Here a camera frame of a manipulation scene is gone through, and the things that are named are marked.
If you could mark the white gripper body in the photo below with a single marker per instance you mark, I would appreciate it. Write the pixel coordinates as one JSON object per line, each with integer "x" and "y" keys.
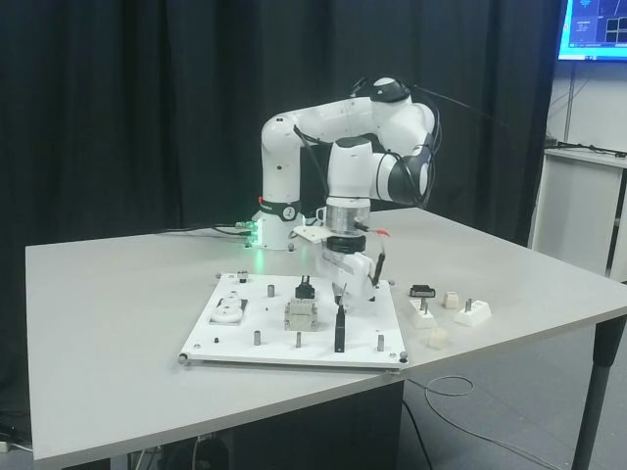
{"x": 362, "y": 289}

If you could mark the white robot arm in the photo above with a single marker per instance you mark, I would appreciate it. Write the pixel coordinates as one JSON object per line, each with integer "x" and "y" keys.
{"x": 281, "y": 161}

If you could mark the black Ethernet plug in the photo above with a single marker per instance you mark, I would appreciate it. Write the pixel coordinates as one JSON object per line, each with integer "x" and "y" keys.
{"x": 304, "y": 291}

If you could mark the black D-SUB plug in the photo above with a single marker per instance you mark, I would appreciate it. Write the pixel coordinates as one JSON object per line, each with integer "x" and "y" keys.
{"x": 422, "y": 291}

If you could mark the white peg holder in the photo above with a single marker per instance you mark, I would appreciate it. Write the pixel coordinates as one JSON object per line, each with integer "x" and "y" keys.
{"x": 423, "y": 320}
{"x": 477, "y": 315}

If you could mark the small white rounded holder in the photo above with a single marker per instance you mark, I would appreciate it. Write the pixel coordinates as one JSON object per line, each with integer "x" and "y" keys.
{"x": 451, "y": 299}

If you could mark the small cream holder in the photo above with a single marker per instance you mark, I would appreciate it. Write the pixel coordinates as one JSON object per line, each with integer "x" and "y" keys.
{"x": 437, "y": 339}

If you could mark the white task board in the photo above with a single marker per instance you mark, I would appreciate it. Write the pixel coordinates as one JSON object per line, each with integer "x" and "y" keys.
{"x": 274, "y": 352}

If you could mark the white medium gear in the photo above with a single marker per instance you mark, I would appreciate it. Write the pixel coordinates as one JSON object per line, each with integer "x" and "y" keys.
{"x": 231, "y": 300}

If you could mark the white large gear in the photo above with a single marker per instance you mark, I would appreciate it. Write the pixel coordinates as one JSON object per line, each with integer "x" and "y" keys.
{"x": 225, "y": 315}

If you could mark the white cabinet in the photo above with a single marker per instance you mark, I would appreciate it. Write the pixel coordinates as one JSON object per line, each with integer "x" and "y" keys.
{"x": 573, "y": 210}

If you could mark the black table leg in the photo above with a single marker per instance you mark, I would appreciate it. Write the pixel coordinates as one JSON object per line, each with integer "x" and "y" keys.
{"x": 595, "y": 391}

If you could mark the black curtain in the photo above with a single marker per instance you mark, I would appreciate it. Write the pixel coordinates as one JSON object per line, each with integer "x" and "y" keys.
{"x": 147, "y": 122}

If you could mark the blue screen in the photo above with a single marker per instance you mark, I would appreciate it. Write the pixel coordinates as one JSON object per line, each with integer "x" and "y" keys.
{"x": 593, "y": 29}

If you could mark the white wrist camera plate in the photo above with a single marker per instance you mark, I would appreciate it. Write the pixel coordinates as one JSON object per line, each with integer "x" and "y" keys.
{"x": 308, "y": 235}

